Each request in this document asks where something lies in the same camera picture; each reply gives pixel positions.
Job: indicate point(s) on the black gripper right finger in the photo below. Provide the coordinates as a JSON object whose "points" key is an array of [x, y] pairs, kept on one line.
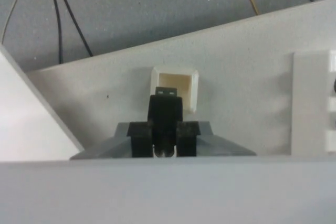
{"points": [[187, 137]]}

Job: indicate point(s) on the black USB plug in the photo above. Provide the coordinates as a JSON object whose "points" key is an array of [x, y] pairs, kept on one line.
{"points": [[165, 113]]}

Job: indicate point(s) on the white peg holder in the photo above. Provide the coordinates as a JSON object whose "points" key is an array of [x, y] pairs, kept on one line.
{"points": [[307, 103]]}

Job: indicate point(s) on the cream square plug holder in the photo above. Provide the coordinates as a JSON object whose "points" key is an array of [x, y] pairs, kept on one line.
{"points": [[193, 90]]}

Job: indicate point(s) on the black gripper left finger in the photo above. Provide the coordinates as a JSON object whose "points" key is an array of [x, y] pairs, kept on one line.
{"points": [[139, 137]]}

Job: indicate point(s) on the white task board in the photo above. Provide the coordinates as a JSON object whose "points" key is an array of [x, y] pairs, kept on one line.
{"points": [[21, 116]]}

